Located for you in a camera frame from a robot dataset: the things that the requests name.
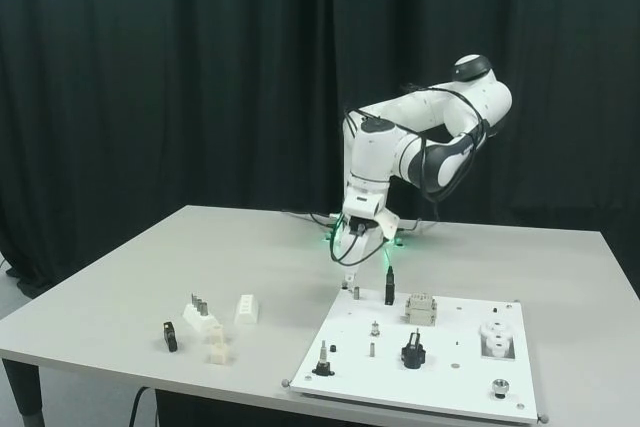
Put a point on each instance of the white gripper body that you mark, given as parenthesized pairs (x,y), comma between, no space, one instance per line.
(361,246)

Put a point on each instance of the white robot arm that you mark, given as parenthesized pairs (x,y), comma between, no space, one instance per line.
(380,147)

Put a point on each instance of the black D-SUB plug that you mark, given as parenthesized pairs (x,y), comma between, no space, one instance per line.
(170,337)

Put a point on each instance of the flat white mounting plate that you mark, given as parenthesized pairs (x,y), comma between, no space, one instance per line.
(387,222)

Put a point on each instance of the black USB plug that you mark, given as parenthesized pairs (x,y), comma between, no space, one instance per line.
(389,289)

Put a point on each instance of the metal BNC plug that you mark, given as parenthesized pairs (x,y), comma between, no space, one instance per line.
(374,329)

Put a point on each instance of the white holder with holes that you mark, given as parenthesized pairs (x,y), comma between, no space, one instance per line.
(246,309)

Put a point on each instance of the white task board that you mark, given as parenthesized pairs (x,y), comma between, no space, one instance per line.
(430,367)

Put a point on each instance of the small cream plug holder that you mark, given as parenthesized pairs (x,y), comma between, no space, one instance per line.
(215,335)
(220,353)

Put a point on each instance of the white large gear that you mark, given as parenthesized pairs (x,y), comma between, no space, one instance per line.
(492,328)

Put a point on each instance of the white medium gear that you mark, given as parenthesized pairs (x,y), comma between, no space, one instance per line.
(496,340)

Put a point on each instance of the white peg holder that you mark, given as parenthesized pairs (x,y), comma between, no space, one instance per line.
(192,318)

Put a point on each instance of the white small gear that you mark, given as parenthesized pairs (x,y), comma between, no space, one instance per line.
(499,349)

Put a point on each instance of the black curtain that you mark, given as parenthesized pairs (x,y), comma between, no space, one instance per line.
(150,72)

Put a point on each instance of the dark table leg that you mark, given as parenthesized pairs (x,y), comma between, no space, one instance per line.
(20,389)

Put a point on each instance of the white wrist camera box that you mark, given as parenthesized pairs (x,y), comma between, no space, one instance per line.
(362,204)

